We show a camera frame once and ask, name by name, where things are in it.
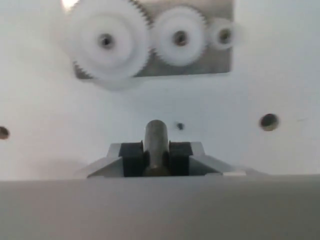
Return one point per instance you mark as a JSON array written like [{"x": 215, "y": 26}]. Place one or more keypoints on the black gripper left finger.
[{"x": 131, "y": 157}]

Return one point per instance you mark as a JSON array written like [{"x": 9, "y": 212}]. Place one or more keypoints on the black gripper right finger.
[{"x": 181, "y": 157}]

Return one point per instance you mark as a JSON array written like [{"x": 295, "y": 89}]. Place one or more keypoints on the metal round peg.
[{"x": 156, "y": 140}]

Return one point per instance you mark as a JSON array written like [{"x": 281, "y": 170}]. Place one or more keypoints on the white task board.
[{"x": 50, "y": 120}]

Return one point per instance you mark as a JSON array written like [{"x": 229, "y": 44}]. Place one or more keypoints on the white large gear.
[{"x": 107, "y": 42}]

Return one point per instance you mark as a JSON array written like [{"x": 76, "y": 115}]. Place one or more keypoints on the white medium gear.
[{"x": 178, "y": 37}]

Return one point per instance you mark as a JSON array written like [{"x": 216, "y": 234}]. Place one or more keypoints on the white small gear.
[{"x": 223, "y": 35}]

